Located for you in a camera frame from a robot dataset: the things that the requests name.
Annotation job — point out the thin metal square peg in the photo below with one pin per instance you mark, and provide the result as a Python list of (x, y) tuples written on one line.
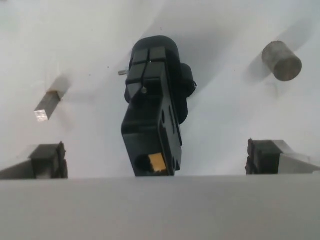
[(47, 107)]

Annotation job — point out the metal round peg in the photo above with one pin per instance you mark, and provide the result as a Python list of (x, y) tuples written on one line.
[(282, 62)]

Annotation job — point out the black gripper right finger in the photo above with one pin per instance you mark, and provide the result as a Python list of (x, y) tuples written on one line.
[(265, 157)]

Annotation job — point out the white task board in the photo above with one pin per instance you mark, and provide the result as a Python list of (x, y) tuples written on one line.
[(75, 37)]

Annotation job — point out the black D-SUB plug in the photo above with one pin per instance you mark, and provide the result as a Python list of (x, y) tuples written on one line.
[(150, 120)]

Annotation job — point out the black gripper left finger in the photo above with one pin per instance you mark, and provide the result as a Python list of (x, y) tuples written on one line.
[(47, 162)]

